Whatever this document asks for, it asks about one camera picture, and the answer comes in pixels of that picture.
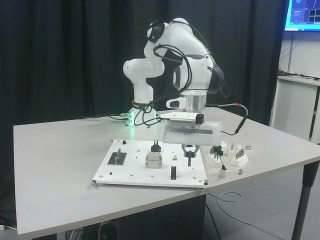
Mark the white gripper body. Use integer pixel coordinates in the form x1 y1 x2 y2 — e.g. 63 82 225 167
161 121 223 147

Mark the grey floor cable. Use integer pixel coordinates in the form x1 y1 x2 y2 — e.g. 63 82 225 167
215 191 244 227

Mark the white long peg holder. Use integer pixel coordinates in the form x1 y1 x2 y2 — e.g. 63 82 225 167
204 151 227 170

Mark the dark grey table leg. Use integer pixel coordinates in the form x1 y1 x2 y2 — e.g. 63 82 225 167
291 163 318 240

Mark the black floor cable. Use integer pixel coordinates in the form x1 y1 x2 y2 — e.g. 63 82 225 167
204 202 222 240

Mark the black base cable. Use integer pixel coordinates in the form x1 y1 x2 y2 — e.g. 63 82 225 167
84 113 131 122

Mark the white cabinet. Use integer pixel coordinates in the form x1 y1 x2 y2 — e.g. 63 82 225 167
269 74 320 145

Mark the black curtain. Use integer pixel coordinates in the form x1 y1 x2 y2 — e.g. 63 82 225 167
0 0 285 128

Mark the white task board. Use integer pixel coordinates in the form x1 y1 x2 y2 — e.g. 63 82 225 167
91 139 210 192

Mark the thin black rod on wire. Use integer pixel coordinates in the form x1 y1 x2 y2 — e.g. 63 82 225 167
206 102 249 136

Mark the blue screen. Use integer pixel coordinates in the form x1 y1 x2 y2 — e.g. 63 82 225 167
284 0 320 33

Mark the white stepped peg holder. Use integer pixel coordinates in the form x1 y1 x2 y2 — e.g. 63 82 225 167
229 152 250 167

